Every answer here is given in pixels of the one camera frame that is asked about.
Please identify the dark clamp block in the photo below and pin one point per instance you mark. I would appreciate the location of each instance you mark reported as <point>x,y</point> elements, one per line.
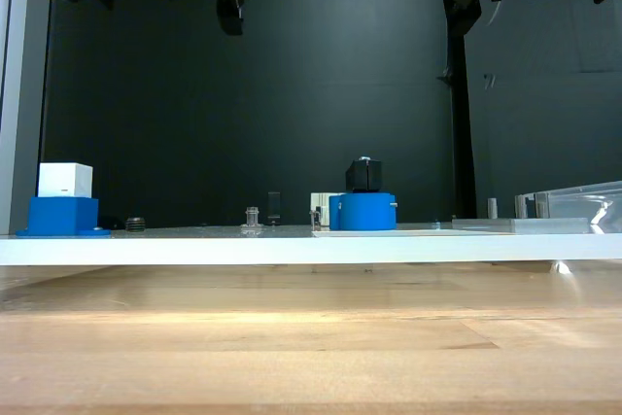
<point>362,177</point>

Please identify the blue round holder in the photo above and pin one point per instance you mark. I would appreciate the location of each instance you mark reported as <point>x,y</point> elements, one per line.
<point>364,213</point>

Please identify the black rectangular block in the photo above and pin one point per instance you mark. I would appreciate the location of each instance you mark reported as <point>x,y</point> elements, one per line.
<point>274,204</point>

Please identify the blue square holder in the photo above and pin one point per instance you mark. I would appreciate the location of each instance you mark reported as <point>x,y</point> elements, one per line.
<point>58,216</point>

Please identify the small metal peg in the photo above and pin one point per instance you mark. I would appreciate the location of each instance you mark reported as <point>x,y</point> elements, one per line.
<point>492,207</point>
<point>521,206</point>

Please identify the white connector housing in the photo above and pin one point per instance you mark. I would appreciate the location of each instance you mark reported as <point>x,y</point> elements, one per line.
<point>321,203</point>

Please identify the white task board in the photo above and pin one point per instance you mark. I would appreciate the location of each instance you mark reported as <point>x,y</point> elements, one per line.
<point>291,250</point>

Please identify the white cube plug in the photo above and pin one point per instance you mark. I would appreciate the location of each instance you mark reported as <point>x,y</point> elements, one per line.
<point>65,181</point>

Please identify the clear plastic tub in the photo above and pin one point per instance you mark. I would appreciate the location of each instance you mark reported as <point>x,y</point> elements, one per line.
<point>583,201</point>

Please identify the black aluminium frame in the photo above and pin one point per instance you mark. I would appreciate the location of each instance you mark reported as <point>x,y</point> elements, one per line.
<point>461,143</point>

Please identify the grey aluminium plate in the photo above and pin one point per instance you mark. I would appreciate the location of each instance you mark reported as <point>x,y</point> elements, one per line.
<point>534,225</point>

